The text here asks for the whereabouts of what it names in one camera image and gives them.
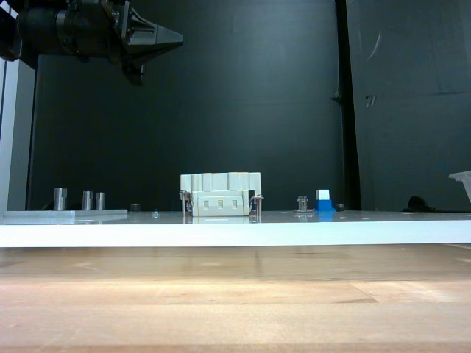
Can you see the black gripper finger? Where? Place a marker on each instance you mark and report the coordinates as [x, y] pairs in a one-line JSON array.
[[147, 31], [147, 54]]

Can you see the grey HAN10-E connector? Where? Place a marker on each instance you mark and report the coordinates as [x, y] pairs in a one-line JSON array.
[[221, 184]]

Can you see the small blue white connector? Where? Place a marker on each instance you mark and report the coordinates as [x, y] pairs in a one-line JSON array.
[[324, 206]]

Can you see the flat aluminium plate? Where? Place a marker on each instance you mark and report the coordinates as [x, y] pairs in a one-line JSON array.
[[66, 212]]

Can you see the white board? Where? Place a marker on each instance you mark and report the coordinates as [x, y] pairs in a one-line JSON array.
[[235, 235]]

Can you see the silver flanged stud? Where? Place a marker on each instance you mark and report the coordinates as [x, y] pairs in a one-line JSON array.
[[302, 204]]

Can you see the clear plastic tub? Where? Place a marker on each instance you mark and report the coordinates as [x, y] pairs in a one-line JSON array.
[[464, 182]]

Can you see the small silver metal post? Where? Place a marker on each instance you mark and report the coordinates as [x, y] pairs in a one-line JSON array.
[[101, 201], [87, 200]]

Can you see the large silver metal post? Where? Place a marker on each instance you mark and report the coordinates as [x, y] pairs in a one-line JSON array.
[[60, 198]]

